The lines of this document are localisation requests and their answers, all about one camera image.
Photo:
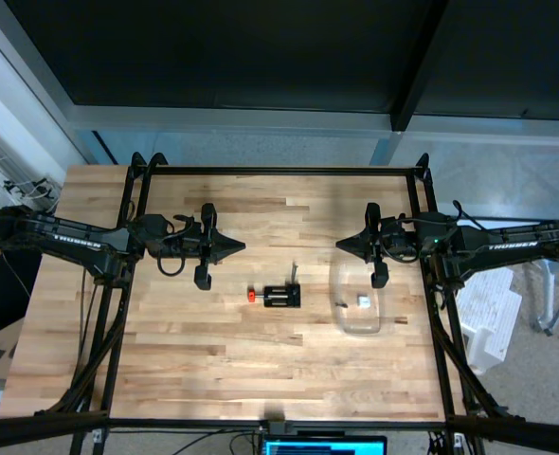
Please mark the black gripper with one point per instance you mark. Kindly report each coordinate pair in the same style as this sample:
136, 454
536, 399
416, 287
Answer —
207, 246
375, 246

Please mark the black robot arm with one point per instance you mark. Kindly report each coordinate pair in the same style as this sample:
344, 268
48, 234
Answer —
511, 244
71, 237

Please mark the upright USB adapter stick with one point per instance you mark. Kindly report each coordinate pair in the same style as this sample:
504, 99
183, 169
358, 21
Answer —
294, 275

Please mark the clear plastic container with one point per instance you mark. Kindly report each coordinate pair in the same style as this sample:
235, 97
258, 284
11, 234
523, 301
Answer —
355, 327

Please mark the small white block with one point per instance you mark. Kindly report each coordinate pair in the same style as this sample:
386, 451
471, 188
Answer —
364, 301

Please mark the black vise with orange knob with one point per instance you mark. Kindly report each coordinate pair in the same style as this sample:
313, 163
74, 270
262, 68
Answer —
282, 296

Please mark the white foam block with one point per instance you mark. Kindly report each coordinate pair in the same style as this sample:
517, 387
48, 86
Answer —
488, 313

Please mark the black overhead beam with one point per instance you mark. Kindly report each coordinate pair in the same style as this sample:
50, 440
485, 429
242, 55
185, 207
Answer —
417, 66

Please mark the grey metal chair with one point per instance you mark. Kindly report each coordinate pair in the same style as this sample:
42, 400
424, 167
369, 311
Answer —
549, 294

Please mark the laptop screen with blue edge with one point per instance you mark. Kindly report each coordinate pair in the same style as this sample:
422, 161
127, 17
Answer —
322, 447

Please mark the brown cardboard box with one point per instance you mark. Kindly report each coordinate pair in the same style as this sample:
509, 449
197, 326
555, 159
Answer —
0, 341

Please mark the black metal frame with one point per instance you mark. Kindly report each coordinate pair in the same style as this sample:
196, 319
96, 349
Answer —
279, 170

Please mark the black curved bracket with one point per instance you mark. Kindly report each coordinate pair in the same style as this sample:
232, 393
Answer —
137, 161
158, 158
424, 163

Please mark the black table camera mount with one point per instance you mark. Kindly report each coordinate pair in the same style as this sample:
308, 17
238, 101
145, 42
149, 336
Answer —
275, 424

